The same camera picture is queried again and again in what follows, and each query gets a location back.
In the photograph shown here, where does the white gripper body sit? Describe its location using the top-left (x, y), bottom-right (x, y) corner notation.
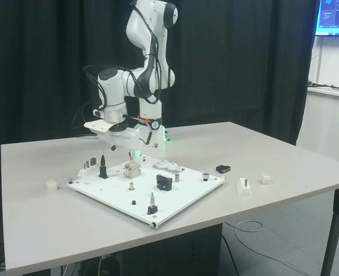
top-left (98, 128), bottom-right (142, 151)

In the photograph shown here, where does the white peg holder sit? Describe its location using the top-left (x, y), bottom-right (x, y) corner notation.
top-left (237, 178), bottom-right (253, 197)

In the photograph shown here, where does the thin black rod red tag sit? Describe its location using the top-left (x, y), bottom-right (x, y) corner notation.
top-left (122, 113), bottom-right (153, 145)

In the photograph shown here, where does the black waterproof plug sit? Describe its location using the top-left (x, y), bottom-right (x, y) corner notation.
top-left (98, 154), bottom-right (109, 179)

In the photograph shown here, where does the white task board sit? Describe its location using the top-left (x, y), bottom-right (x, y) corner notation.
top-left (67, 157), bottom-right (226, 230)

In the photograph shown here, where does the black curtain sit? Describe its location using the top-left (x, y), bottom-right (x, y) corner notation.
top-left (0, 0), bottom-right (321, 261)

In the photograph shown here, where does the white cabinet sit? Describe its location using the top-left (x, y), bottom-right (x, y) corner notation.
top-left (297, 85), bottom-right (339, 167)

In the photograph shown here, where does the grey table leg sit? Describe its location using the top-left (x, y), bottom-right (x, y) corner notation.
top-left (320, 185), bottom-right (339, 276)

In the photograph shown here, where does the blue screen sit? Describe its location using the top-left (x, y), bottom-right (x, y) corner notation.
top-left (314, 0), bottom-right (339, 37)

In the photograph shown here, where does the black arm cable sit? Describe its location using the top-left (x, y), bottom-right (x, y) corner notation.
top-left (82, 65), bottom-right (136, 112)
top-left (72, 100), bottom-right (99, 136)
top-left (142, 17), bottom-right (162, 100)

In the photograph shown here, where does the grey floor cable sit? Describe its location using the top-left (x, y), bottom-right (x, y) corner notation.
top-left (234, 220), bottom-right (277, 276)

